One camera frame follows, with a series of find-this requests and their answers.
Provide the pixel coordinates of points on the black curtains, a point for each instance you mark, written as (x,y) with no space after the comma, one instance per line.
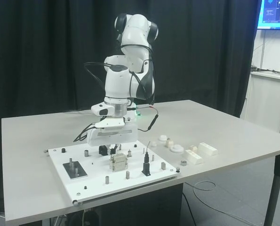
(48,58)

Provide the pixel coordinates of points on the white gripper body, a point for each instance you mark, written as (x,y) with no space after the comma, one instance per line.
(114,137)

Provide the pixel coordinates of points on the black table leg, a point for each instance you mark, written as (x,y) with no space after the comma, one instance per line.
(275,188)

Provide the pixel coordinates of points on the white cabinet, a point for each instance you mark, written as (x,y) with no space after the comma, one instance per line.
(266,99)

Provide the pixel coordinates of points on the white large gear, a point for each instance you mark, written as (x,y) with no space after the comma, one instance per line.
(176,148)

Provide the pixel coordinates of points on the large metal round peg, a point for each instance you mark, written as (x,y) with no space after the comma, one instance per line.
(86,153)

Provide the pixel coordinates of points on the metal BNC plug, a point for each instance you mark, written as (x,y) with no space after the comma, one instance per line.
(130,153)

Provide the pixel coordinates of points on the beige waterproof plug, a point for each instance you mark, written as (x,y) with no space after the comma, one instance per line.
(118,161)

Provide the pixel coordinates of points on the white task board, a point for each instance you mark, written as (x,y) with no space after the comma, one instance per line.
(99,169)

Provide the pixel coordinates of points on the black D-SUB plug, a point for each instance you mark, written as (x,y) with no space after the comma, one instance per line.
(102,151)

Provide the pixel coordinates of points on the metal bolt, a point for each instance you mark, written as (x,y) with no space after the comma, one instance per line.
(183,162)

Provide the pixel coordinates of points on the black USB plug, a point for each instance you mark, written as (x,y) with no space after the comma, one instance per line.
(146,166)

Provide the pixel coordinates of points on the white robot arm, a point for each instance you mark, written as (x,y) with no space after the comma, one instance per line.
(116,82)

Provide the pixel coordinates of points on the small beige holder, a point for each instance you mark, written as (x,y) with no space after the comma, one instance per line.
(170,142)
(193,148)

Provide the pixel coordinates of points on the long white peg holder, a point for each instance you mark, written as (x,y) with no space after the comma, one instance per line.
(192,157)
(208,149)

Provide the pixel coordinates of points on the large metal square peg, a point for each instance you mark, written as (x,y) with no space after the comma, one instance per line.
(163,165)

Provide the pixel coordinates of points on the blue screen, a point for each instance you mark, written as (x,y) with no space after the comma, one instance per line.
(274,14)

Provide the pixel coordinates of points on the white medium gear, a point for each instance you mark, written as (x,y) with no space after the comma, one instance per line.
(163,138)

